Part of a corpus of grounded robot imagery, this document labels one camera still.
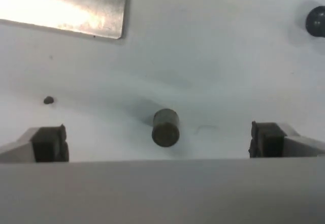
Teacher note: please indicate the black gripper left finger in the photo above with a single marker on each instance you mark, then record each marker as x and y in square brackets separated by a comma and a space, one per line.
[48, 145]

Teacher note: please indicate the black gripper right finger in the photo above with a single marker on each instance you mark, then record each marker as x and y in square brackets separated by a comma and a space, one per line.
[269, 142]

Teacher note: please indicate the white task board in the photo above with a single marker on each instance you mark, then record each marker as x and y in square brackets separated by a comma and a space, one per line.
[203, 56]

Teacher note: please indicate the black round knob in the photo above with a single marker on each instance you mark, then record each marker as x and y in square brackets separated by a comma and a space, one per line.
[316, 22]

